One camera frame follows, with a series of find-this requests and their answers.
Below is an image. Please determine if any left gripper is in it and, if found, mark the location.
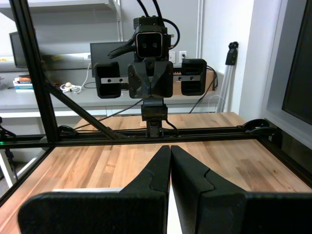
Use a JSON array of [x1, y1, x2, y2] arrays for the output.
[[94, 58, 208, 99]]

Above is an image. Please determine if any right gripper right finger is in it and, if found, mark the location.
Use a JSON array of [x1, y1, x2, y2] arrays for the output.
[[171, 145, 312, 234]]

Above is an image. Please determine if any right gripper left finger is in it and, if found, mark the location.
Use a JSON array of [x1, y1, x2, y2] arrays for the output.
[[17, 145, 171, 234]]

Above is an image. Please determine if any black computer monitor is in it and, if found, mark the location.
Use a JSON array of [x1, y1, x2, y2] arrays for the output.
[[9, 31, 37, 69], [89, 41, 137, 72]]

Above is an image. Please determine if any black silver tripod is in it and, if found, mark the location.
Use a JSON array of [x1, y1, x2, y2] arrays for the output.
[[217, 40, 240, 113]]

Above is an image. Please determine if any stack of books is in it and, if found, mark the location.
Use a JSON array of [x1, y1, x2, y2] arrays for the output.
[[13, 77, 34, 93]]

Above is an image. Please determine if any grey desk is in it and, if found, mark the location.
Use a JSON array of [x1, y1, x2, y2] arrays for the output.
[[0, 70, 226, 122]]

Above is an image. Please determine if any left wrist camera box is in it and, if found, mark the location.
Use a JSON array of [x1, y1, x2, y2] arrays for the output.
[[135, 25, 164, 59]]

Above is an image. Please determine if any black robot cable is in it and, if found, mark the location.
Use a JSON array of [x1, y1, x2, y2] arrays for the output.
[[107, 36, 137, 60], [162, 19, 181, 49]]

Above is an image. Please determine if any white cord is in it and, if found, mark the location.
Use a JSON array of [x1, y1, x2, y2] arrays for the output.
[[59, 63, 92, 94]]

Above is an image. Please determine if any white wall shelf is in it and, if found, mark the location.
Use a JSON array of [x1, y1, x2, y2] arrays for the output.
[[0, 0, 124, 43]]

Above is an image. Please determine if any black metal frame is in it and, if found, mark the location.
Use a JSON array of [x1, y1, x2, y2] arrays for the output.
[[0, 0, 312, 203]]

